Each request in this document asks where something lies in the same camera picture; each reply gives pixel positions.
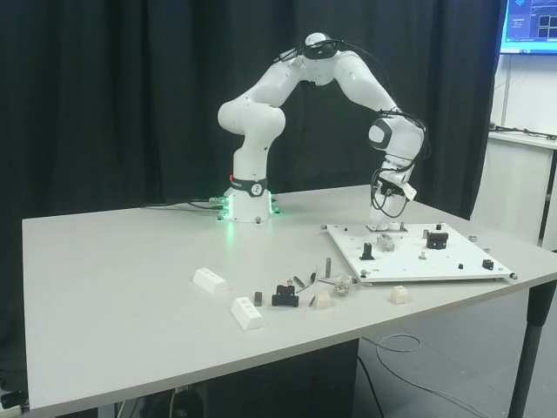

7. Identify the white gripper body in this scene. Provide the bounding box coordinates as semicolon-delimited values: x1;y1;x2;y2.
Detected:
368;190;405;228

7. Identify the white task board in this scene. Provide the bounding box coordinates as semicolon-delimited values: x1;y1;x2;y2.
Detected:
320;221;519;285

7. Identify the black D-SUB plug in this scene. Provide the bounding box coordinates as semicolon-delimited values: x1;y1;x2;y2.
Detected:
271;282;301;307

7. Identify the white cabinet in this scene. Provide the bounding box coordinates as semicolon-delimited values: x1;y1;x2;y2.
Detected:
472;129;557;253

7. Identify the white peg holder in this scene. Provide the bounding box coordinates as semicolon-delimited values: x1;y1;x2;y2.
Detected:
192;267;232;296
229;296;269;331

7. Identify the black box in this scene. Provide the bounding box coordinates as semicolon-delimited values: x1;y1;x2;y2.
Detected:
182;337;362;418

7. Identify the black table leg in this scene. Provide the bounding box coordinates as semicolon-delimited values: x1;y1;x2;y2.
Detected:
507;285;550;418

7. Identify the blue screen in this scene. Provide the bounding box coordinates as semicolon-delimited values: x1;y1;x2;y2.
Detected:
499;0;557;56

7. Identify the black curtain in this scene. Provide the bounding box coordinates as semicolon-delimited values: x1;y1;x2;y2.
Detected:
0;0;508;393

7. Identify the grey floor cable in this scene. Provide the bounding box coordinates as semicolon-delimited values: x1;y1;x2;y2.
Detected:
375;334;526;418

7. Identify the thin black cable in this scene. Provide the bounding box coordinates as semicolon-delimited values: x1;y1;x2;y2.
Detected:
487;124;557;141

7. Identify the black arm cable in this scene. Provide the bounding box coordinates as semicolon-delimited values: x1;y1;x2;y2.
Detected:
272;37;428;219

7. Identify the black base cable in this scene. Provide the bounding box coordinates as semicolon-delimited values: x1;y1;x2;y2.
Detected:
143;198;228;212

